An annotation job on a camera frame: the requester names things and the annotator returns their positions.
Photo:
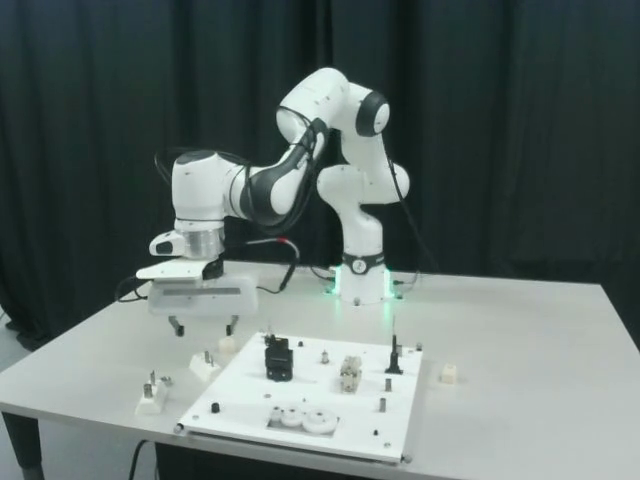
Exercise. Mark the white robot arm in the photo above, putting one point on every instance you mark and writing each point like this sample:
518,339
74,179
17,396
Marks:
360,210

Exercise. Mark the white sloped peg holder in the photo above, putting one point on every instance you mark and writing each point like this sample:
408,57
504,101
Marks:
202,371

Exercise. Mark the white medium gear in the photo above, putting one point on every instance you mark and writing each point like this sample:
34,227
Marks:
282,420

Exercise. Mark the dark table leg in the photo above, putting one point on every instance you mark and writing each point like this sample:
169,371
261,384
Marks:
22,445

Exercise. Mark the small white round holder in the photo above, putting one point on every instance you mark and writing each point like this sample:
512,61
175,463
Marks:
226,346

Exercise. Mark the black waterproof plug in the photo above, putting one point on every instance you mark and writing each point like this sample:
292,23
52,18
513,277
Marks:
394,362

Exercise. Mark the white task board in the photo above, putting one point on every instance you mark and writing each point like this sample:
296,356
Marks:
310,390

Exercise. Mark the flat white mounting plate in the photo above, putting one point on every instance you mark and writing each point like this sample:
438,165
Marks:
170,271

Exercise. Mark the white large gear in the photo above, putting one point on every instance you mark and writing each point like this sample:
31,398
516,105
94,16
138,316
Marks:
321,422

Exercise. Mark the black bolt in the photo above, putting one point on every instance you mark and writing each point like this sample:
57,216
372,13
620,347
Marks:
216,408

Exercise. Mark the black curtain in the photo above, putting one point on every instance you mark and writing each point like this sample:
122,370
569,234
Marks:
100,100

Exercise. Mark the small white square holder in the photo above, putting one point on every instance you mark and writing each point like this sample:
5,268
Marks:
448,375

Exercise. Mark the white long peg holder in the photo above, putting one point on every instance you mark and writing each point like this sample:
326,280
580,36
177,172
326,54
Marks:
150,404

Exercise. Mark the metal BNC plug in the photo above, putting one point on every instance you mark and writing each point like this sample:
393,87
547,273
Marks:
325,357

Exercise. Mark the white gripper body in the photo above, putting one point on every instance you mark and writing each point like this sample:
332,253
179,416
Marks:
210,300

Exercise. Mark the black D-SUB plug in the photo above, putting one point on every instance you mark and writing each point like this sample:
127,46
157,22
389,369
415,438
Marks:
278,362

